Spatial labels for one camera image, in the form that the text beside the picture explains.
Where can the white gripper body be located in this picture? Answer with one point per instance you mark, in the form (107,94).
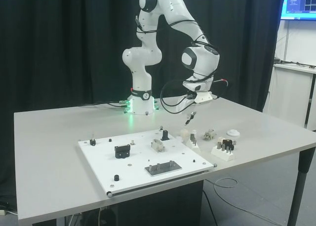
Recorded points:
(184,106)

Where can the black USB plug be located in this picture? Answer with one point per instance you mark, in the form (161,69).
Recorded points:
(189,118)

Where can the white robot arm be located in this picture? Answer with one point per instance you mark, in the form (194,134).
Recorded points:
(138,57)

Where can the beige cube holder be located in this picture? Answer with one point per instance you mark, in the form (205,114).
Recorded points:
(184,133)
(219,139)

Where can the white small gear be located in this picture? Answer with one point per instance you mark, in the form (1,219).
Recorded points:
(194,131)

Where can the large metal square peg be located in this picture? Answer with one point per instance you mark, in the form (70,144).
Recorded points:
(191,138)

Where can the medium metal square peg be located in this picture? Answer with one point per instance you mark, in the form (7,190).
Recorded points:
(195,140)

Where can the grey waterproof plug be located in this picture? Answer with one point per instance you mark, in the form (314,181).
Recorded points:
(208,134)

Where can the white square peg holder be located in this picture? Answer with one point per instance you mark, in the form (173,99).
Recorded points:
(193,148)

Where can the large metal round peg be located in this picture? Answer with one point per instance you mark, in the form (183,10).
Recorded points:
(219,145)

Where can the white large gear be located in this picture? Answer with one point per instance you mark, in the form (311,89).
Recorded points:
(233,133)

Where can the black D-SUB plug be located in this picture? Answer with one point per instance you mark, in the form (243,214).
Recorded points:
(227,142)

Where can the white round peg holder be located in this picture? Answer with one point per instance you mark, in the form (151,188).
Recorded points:
(223,157)

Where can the white task board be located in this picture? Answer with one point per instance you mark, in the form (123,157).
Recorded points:
(138,159)

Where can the white cabinet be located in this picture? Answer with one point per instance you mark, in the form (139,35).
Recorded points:
(288,95)

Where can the black curtain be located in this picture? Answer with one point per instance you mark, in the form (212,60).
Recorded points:
(61,50)

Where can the black table leg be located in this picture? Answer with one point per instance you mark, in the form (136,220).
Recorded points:
(303,174)

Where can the blue screen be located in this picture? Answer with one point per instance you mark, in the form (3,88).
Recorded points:
(300,4)

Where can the white power strip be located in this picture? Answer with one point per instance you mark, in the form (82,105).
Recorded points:
(2,212)

